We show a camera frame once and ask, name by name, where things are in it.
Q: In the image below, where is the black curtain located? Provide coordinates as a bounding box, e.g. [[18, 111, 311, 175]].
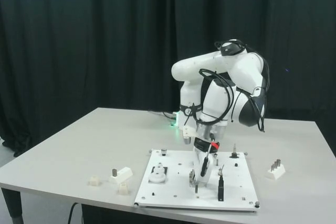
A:
[[0, 0, 336, 158]]

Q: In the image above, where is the black floor cable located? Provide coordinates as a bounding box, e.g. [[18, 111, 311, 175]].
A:
[[68, 202, 82, 224]]

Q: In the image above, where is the white long peg holder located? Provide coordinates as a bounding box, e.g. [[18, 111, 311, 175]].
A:
[[108, 166, 133, 184]]

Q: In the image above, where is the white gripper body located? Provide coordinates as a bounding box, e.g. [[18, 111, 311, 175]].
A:
[[193, 150, 212, 185]]

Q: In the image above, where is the white large gear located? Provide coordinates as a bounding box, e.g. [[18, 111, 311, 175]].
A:
[[149, 172, 167, 184]]

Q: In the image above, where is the white task board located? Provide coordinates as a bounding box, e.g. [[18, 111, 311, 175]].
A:
[[133, 149, 259, 212]]

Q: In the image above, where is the black USB plug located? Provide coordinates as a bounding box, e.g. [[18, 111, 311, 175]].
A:
[[217, 178, 226, 202]]

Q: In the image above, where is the small white cube holder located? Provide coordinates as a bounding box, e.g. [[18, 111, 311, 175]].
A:
[[117, 183, 130, 196], [89, 174, 102, 187]]

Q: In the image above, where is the white round peg holder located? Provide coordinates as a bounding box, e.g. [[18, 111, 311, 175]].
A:
[[264, 165, 286, 181]]

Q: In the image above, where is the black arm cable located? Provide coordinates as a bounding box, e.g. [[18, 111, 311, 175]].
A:
[[198, 39, 270, 133]]

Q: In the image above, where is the dark table leg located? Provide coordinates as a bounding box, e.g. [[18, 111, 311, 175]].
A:
[[1, 186, 22, 224]]

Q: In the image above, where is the black table cable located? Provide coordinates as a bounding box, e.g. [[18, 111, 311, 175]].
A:
[[148, 109, 177, 121]]

